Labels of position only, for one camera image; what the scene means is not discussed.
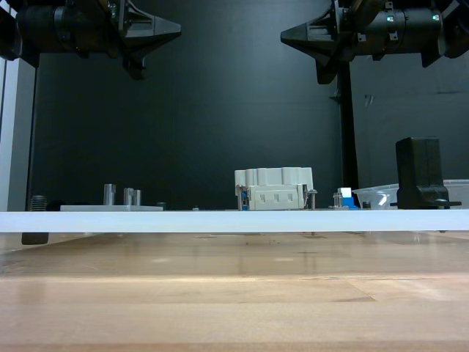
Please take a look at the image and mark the grey metal base plate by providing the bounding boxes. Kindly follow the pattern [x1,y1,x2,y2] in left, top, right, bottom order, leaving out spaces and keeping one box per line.
[59,204,165,213]

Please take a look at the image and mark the white task board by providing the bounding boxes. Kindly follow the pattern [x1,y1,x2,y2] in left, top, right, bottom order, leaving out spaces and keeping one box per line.
[0,208,469,235]

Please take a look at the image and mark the black rubber board foot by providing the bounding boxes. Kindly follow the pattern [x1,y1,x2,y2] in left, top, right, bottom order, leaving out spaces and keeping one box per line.
[21,232,50,246]

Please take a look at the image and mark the small blue white connector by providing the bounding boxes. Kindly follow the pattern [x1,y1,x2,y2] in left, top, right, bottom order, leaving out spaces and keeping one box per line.
[339,186,356,210]

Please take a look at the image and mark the black metal frame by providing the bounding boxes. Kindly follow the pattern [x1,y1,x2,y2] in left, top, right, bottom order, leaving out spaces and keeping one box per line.
[331,60,359,188]

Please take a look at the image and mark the black socket housing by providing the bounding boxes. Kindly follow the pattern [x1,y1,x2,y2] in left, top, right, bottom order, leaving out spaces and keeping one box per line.
[389,136,462,210]

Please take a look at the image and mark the beige multi-pin connector housing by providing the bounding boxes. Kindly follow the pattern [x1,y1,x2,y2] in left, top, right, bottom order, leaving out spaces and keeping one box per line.
[234,167,318,212]

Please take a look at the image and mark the clear plastic tub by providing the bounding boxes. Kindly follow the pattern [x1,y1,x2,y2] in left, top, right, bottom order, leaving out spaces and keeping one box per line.
[351,178,469,210]

